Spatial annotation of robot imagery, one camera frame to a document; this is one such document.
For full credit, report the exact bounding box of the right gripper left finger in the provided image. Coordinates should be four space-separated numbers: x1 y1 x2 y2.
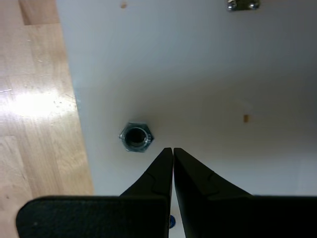
15 147 173 238

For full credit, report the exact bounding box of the white task board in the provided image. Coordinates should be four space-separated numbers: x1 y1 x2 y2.
55 0 317 238

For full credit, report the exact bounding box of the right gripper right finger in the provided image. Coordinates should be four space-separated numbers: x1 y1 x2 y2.
173 147 317 238

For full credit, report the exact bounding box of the steel bracket fitting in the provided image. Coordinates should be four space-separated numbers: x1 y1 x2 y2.
226 0 261 12

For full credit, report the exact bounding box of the steel hex nut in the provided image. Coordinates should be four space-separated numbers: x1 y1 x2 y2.
118 121 155 152

